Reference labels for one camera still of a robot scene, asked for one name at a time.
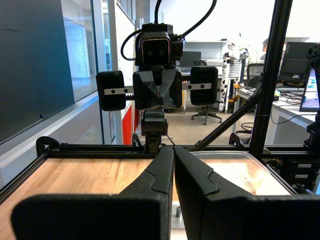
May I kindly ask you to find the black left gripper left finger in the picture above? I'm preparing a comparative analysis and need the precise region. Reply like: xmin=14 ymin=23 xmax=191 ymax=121
xmin=11 ymin=145 xmax=175 ymax=240

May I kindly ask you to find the black control box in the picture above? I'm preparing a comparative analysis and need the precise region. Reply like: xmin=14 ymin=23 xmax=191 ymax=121
xmin=266 ymin=156 xmax=320 ymax=195

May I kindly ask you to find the large black computer monitor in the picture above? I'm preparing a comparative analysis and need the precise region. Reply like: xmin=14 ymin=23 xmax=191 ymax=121
xmin=277 ymin=41 xmax=316 ymax=82

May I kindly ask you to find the black aluminium frame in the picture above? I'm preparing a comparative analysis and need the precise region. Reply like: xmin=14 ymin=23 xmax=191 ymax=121
xmin=0 ymin=0 xmax=320 ymax=203

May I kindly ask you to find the white rack tower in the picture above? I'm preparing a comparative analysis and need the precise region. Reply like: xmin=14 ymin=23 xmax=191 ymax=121
xmin=221 ymin=51 xmax=245 ymax=112

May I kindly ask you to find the red cabinet panel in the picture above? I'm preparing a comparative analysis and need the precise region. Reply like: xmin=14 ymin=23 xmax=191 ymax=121
xmin=121 ymin=101 xmax=141 ymax=145

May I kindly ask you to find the laptop with lit screen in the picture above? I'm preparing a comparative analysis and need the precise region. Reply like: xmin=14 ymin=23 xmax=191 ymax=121
xmin=299 ymin=66 xmax=320 ymax=113

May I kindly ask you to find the white desk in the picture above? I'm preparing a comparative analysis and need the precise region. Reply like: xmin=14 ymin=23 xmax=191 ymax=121
xmin=264 ymin=98 xmax=320 ymax=146

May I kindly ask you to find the small black computer monitor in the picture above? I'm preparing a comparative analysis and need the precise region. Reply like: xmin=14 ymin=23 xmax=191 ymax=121
xmin=179 ymin=51 xmax=202 ymax=68

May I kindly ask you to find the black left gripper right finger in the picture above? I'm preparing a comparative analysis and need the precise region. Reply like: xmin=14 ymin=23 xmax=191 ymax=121
xmin=174 ymin=146 xmax=320 ymax=240

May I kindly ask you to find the white board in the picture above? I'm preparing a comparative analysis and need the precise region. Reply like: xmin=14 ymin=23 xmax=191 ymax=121
xmin=170 ymin=199 xmax=188 ymax=240

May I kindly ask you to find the clear plastic tub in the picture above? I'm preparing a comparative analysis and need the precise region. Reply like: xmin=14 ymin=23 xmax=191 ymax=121
xmin=189 ymin=150 xmax=293 ymax=196

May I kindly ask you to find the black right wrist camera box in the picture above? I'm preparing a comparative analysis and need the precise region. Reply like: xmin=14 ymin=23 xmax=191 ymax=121
xmin=134 ymin=23 xmax=185 ymax=68

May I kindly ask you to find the black mesh office chair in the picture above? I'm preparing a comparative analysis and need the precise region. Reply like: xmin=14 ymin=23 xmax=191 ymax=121
xmin=246 ymin=63 xmax=266 ymax=87

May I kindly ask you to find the grey metal cabinet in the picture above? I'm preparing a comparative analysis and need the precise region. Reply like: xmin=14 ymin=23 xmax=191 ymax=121
xmin=183 ymin=39 xmax=235 ymax=66

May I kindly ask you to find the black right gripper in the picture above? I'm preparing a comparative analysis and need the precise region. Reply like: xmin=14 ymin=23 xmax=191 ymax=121
xmin=96 ymin=65 xmax=219 ymax=112

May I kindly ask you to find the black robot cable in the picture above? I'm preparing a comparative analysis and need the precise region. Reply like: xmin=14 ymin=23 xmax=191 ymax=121
xmin=154 ymin=0 xmax=162 ymax=25
xmin=120 ymin=29 xmax=142 ymax=61
xmin=181 ymin=0 xmax=218 ymax=40

